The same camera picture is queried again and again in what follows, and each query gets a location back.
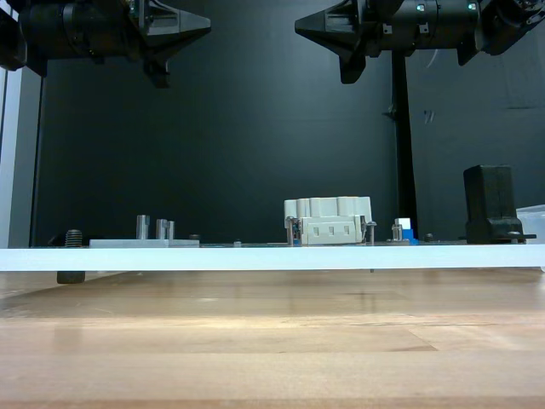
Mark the beige connector housing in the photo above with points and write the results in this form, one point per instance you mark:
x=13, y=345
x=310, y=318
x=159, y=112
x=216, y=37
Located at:
x=332, y=213

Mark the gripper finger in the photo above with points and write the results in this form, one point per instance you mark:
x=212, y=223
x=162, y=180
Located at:
x=342, y=50
x=323, y=27
x=166, y=47
x=191, y=25

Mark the grey metal plate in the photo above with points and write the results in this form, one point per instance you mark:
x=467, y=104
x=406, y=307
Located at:
x=127, y=243

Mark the clear plastic tub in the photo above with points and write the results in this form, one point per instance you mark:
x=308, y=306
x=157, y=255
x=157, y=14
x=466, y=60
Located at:
x=532, y=221

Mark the black wall pillar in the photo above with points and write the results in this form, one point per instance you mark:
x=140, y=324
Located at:
x=402, y=149

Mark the grey window frame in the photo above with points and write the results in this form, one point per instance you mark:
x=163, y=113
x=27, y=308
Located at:
x=13, y=170

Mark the short metal peg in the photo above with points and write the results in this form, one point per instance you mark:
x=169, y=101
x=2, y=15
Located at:
x=141, y=228
x=171, y=231
x=161, y=230

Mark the black threaded standoff bolt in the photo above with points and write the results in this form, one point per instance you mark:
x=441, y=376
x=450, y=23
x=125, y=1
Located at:
x=72, y=238

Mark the blue and white connector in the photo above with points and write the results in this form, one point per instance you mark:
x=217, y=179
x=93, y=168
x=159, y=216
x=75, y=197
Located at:
x=406, y=223

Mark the small metal fitting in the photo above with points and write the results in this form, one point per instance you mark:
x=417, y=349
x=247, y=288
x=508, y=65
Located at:
x=397, y=233

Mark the black socket housing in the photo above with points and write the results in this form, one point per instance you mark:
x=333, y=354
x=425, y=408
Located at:
x=489, y=200

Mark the white task board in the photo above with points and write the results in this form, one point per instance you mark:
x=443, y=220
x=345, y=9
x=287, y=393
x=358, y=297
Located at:
x=272, y=257

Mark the metal connector screw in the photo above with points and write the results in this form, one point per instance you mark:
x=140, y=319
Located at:
x=371, y=234

